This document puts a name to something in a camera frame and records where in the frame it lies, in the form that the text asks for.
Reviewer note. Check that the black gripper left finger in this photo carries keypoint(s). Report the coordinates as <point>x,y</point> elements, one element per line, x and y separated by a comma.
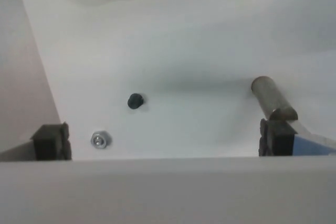
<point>50,142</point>

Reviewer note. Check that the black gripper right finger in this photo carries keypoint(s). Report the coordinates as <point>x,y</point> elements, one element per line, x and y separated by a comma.
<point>278,140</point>

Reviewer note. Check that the white task board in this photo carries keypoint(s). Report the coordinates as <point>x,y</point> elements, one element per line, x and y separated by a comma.
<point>183,51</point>

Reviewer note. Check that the metal round peg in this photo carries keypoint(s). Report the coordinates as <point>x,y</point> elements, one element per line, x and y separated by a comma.
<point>267,98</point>

